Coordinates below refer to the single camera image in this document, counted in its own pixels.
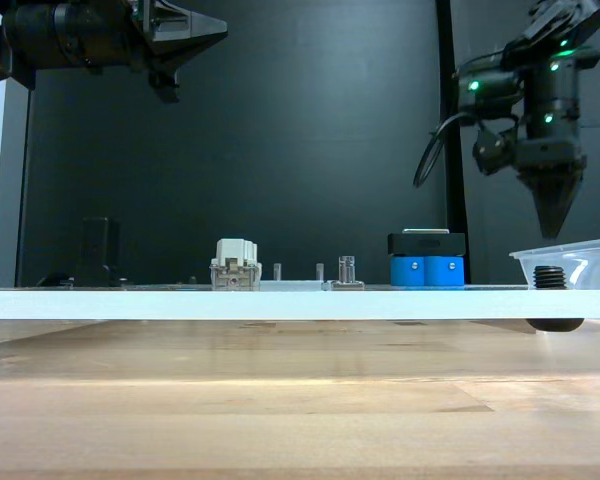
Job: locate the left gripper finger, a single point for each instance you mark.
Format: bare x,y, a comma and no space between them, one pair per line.
207,27

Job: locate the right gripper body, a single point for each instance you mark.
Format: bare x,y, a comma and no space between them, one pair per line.
550,160

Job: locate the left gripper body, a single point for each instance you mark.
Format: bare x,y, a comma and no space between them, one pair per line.
160,45

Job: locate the clear plastic container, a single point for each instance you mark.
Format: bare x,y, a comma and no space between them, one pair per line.
580,265

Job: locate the beige many-pin connector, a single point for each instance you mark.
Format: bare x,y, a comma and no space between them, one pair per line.
235,265

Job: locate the black threaded stud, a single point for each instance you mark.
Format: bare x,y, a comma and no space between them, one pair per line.
549,278

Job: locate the black flat block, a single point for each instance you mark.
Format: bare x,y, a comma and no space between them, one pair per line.
426,245

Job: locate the blue socket block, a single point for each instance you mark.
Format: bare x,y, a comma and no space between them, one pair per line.
445,271
408,271

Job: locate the steel threaded stud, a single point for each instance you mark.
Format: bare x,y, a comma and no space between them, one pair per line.
346,272

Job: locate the short steel peg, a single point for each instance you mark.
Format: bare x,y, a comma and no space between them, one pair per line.
319,271
277,271

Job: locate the clear flat block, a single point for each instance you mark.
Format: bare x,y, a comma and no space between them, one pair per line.
292,285

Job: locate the white task board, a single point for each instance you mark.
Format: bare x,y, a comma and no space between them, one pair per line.
300,304

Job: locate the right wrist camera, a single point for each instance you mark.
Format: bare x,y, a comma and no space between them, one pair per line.
492,150

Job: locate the black frame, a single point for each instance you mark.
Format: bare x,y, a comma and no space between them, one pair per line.
452,200

